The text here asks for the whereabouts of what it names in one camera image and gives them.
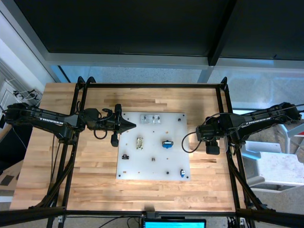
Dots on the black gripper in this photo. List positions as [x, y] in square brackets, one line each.
[116, 124]
[211, 130]

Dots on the flat cardboard box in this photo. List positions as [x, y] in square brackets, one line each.
[12, 175]

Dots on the small blue white connector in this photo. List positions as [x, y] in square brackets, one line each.
[182, 173]

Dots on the grey metal stand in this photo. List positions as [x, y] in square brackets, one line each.
[285, 136]

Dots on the black window post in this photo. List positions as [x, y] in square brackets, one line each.
[221, 35]

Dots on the blue laptop screen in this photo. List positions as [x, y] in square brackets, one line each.
[173, 224]

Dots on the white plastic stool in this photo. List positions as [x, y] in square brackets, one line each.
[278, 166]

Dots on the black table-level camera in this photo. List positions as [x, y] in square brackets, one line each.
[151, 215]

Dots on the white board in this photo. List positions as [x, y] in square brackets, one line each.
[133, 128]

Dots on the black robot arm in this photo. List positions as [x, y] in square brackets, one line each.
[257, 120]
[51, 121]

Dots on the blue and black connector block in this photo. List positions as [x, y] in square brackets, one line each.
[168, 143]

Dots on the black aluminium frame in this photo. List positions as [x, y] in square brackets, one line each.
[152, 85]

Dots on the clear acrylic block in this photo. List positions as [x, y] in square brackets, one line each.
[148, 121]

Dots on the black clamp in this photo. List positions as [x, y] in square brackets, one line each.
[125, 157]

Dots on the beige connector housing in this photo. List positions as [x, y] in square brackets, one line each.
[140, 143]

